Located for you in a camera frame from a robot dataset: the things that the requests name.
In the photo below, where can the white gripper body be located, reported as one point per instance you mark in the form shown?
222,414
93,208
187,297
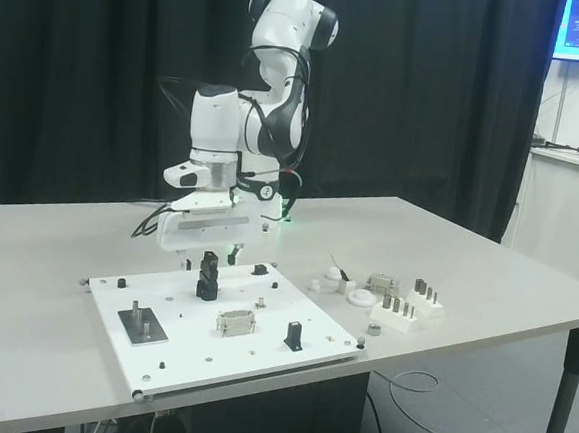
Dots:
208,235

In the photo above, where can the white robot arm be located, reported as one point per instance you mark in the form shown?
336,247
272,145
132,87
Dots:
212,120

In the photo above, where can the black USB plug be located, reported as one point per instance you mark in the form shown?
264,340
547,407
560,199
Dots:
345,275

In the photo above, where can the black D-SUB plug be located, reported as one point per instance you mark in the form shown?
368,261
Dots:
207,285

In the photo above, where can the white task board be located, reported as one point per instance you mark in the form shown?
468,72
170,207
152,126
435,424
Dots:
238,353

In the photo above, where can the white medium gear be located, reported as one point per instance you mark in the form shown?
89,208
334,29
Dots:
332,280

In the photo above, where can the small white plug holder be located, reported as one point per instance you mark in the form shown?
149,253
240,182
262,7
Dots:
347,288

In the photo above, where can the white large gear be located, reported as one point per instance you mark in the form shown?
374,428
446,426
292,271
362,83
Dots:
361,299

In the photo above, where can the beige waterproof plug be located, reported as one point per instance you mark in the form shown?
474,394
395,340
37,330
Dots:
381,283

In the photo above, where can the metal bolt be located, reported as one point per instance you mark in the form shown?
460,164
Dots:
373,328

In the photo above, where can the large metal round peg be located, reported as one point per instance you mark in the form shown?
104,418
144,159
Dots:
387,301

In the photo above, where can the black cabinet under table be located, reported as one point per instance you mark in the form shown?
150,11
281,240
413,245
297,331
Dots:
279,416

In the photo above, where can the medium metal round peg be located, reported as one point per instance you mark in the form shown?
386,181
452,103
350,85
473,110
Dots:
397,304

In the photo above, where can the white round peg holder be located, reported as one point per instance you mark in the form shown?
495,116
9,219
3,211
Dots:
394,322

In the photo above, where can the small metal round peg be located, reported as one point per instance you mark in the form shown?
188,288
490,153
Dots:
405,308

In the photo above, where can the tiny metal round peg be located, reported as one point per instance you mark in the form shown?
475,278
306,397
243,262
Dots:
412,312

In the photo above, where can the large metal square peg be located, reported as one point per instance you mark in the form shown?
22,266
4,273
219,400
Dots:
420,287

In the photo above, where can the medium metal square peg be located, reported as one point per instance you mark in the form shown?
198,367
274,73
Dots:
428,293

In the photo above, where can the black curtain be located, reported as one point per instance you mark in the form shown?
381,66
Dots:
79,84

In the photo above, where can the white square peg holder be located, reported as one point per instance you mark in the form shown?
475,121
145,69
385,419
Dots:
430,310

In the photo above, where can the small metal square peg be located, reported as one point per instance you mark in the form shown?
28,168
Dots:
434,296

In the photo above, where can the white cabinet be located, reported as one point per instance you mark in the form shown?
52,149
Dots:
561,208

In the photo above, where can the black table leg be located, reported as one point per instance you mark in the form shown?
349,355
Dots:
561,398

